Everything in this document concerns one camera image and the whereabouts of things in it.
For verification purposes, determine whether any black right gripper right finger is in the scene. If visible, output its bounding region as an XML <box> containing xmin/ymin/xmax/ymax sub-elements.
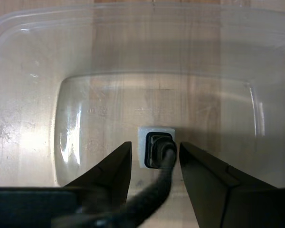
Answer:
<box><xmin>180</xmin><ymin>141</ymin><xmax>285</xmax><ymax>228</ymax></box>

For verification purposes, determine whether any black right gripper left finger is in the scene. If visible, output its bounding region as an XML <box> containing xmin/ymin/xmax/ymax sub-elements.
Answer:
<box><xmin>0</xmin><ymin>142</ymin><xmax>133</xmax><ymax>228</ymax></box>

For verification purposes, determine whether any clear plastic tub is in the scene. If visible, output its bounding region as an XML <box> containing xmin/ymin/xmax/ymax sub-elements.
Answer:
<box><xmin>0</xmin><ymin>0</ymin><xmax>285</xmax><ymax>198</ymax></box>

